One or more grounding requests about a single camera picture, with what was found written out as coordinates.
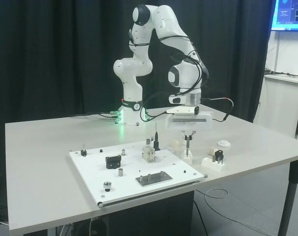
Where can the metal knurled bolt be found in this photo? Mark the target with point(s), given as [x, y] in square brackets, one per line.
[107, 185]

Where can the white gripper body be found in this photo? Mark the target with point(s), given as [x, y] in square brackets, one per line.
[188, 125]

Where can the white round peg holder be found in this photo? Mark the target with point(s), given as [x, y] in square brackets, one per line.
[210, 165]

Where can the black D-SUB plug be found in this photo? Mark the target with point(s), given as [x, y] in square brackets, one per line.
[219, 153]

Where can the white task board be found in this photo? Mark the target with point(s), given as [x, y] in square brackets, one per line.
[90, 177]

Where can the thin metal round peg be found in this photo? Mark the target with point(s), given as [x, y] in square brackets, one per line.
[219, 161]

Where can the black curtain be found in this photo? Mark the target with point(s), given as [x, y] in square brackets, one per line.
[40, 49]

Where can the metal square peg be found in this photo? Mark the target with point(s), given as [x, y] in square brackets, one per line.
[187, 146]

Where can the dark grey table leg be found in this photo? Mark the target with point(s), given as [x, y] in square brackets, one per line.
[292, 182]

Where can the white large gear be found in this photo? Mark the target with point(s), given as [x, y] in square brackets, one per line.
[224, 143]

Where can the thick metal round peg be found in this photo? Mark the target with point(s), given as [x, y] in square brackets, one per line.
[214, 159]

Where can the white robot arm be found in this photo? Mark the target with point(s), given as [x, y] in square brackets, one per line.
[129, 71]

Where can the black waterproof plug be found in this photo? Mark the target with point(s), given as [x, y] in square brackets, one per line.
[156, 142]

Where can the cream plug block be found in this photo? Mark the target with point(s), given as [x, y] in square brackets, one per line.
[176, 144]
[212, 150]

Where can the white cabinet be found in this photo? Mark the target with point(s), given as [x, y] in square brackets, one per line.
[281, 103]

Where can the white square peg holder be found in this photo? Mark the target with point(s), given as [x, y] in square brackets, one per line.
[189, 159]

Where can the blue screen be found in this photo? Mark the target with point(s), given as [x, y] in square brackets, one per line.
[289, 14]

